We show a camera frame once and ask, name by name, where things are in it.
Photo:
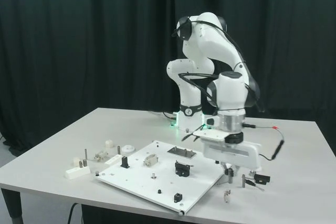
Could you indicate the white rectangular holder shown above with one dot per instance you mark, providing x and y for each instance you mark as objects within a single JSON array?
[
  {"x": 77, "y": 173},
  {"x": 114, "y": 159}
]

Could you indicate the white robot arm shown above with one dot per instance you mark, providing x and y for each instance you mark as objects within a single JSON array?
[{"x": 210, "y": 51}]

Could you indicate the white task board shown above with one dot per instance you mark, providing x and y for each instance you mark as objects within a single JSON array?
[{"x": 157, "y": 182}]

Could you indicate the black plug with metal tip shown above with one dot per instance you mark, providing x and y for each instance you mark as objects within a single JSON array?
[{"x": 253, "y": 183}]

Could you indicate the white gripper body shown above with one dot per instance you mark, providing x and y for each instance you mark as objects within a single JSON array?
[{"x": 236, "y": 158}]

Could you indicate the metal square peg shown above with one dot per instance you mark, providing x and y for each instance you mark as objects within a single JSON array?
[{"x": 84, "y": 163}]

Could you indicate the white round holder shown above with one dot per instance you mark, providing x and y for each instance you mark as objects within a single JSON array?
[{"x": 76, "y": 161}]

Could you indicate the small white block holder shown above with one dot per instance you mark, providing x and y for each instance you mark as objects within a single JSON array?
[{"x": 109, "y": 144}]

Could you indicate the black table leg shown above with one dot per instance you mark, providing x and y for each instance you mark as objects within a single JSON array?
[{"x": 10, "y": 203}]

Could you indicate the metal round peg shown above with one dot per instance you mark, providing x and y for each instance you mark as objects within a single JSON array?
[
  {"x": 243, "y": 181},
  {"x": 230, "y": 178},
  {"x": 85, "y": 154},
  {"x": 118, "y": 150}
]

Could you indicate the white large gear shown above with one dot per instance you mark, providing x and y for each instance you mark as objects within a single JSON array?
[{"x": 128, "y": 148}]

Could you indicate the silver metal plug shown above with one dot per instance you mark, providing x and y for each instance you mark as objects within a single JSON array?
[{"x": 100, "y": 156}]

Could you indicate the small metal bolt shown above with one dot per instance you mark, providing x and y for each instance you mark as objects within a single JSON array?
[{"x": 252, "y": 173}]

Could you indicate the black curtains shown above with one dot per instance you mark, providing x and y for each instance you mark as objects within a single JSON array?
[{"x": 78, "y": 24}]

